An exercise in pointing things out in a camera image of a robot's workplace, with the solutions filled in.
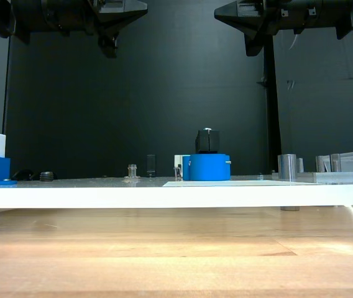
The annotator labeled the steel 16mm cylinder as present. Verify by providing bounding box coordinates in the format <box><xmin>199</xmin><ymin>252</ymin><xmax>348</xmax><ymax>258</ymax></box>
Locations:
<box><xmin>277</xmin><ymin>153</ymin><xmax>300</xmax><ymax>212</ymax></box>

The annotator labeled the white taskboard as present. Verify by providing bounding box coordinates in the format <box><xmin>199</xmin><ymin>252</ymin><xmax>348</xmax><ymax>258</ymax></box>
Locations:
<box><xmin>0</xmin><ymin>177</ymin><xmax>353</xmax><ymax>209</ymax></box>

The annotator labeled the black D-sub connector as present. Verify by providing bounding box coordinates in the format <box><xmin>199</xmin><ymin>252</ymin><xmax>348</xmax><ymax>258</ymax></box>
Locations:
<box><xmin>195</xmin><ymin>127</ymin><xmax>221</xmax><ymax>155</ymax></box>

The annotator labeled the beige rectangular connector housing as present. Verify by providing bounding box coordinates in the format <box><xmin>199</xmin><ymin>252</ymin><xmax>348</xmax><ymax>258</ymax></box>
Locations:
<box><xmin>173</xmin><ymin>154</ymin><xmax>193</xmax><ymax>181</ymax></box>

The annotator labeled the black dome-shaped part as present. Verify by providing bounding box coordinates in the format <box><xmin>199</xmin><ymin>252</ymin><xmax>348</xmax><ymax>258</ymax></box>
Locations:
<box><xmin>11</xmin><ymin>169</ymin><xmax>35</xmax><ymax>181</ymax></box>

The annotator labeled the grey metal block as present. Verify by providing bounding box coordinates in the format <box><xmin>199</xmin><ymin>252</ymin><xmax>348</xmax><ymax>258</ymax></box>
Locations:
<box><xmin>271</xmin><ymin>171</ymin><xmax>353</xmax><ymax>184</ymax></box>

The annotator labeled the black vertical post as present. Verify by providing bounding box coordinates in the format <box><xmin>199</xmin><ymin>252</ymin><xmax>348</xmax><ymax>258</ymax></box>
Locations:
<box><xmin>256</xmin><ymin>40</ymin><xmax>282</xmax><ymax>173</ymax></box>

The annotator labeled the blue round connector mount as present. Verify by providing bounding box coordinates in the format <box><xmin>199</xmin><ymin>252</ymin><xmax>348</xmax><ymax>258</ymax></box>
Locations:
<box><xmin>181</xmin><ymin>153</ymin><xmax>232</xmax><ymax>182</ymax></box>

